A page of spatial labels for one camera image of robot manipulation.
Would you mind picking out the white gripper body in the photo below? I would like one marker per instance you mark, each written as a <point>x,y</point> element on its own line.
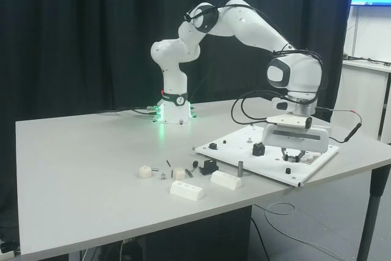
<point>293,140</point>

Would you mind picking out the metal hex bolt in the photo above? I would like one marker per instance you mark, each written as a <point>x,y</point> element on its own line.
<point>292,158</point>

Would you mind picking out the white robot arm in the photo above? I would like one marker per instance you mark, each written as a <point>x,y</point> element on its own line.
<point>244,28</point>

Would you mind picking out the flat white mounting plate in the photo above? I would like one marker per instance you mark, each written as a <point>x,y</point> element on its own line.
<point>287,119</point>

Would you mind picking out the white task board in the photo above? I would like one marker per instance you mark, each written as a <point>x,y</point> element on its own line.
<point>238,154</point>

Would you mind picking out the metal round peg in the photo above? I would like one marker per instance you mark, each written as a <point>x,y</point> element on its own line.
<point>240,169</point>

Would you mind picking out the long white peg holder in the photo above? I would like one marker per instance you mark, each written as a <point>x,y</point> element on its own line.
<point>226,180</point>
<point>184,191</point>

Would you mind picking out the black D-SUB plug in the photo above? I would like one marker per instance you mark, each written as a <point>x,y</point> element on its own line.
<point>208,167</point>

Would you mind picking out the white cabinet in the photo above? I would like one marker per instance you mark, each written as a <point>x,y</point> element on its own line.
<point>363,99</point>

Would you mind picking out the small black plug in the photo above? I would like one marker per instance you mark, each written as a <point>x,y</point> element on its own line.
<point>195,163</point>

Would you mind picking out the black table leg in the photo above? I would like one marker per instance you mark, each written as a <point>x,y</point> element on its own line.
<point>372,212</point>

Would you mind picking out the small white holder block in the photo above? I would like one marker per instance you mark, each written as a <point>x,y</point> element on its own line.
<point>145,172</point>
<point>179,174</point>

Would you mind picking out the metal BNC plug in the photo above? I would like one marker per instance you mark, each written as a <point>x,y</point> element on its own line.
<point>163,176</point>

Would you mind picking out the small metal peg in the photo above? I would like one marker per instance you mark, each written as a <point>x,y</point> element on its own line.
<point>155,170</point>

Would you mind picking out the black curtain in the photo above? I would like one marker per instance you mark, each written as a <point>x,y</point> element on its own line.
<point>76,28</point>

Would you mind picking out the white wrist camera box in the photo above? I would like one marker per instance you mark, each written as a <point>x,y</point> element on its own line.
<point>279,104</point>

